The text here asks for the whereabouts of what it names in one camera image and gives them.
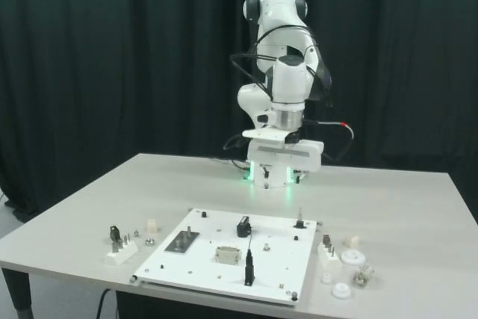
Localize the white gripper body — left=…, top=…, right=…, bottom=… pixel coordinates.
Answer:
left=246, top=138, right=323, bottom=170

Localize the black Ethernet plug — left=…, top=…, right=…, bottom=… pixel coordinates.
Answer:
left=236, top=215, right=252, bottom=238

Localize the white task board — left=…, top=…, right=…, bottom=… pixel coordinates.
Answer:
left=128, top=207, right=318, bottom=303

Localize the white peg holder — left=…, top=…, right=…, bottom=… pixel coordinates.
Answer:
left=102, top=244, right=140, bottom=267
left=317, top=244, right=343, bottom=270

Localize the white large gear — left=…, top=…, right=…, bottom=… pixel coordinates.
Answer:
left=341, top=250, right=365, bottom=266

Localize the black USB plug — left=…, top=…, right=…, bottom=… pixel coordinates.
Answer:
left=243, top=238, right=256, bottom=287

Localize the white medium gear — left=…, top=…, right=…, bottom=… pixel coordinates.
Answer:
left=332, top=282, right=353, bottom=298

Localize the black D-SUB plug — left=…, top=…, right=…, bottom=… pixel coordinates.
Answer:
left=108, top=224, right=122, bottom=251

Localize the black curtain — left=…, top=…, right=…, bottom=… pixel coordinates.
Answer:
left=0, top=0, right=478, bottom=219

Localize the black base cable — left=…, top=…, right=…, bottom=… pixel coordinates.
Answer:
left=211, top=156, right=255, bottom=170

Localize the black camera cable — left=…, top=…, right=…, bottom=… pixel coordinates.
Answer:
left=223, top=134, right=252, bottom=156

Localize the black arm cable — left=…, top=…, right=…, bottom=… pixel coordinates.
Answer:
left=229, top=25, right=334, bottom=111

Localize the black floor cable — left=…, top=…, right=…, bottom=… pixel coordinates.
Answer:
left=97, top=288, right=114, bottom=319

